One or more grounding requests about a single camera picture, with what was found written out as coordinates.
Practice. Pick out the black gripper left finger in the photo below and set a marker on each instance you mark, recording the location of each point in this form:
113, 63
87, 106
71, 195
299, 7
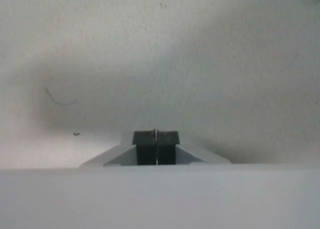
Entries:
145, 149

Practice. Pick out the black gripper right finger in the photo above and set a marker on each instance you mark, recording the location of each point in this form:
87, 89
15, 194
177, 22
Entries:
165, 149

